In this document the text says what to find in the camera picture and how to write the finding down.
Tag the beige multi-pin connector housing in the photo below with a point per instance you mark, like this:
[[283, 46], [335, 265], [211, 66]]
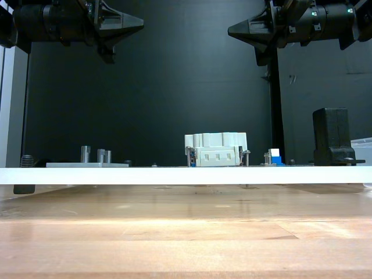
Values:
[[216, 145]]

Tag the grey aluminium partition frame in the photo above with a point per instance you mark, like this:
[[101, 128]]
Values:
[[11, 116]]

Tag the black aluminium frame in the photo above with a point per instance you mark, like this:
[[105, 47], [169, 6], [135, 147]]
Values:
[[277, 116]]

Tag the small silver metal clip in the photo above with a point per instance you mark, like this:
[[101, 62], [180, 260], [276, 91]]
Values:
[[266, 159]]

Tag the clear plastic tub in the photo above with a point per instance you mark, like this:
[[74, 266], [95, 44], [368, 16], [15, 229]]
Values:
[[363, 151]]

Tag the blue and white connector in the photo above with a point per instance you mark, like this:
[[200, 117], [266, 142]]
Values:
[[275, 160]]

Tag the silver bar fixture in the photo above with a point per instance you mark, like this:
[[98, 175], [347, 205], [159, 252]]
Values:
[[101, 157], [86, 154]]

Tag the small black screw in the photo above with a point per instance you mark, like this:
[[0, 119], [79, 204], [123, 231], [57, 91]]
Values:
[[291, 162]]

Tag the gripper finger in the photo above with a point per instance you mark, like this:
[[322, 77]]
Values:
[[257, 39], [119, 20], [254, 25], [116, 35]]

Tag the white task board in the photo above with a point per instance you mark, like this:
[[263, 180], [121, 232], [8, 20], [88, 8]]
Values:
[[186, 175]]

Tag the black board corner screw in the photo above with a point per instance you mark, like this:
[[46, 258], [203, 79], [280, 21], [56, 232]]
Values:
[[27, 161]]

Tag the grey metal plate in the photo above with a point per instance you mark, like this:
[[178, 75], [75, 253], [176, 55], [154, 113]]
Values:
[[87, 165]]

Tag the black plug housing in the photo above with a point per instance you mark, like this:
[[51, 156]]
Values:
[[331, 130]]

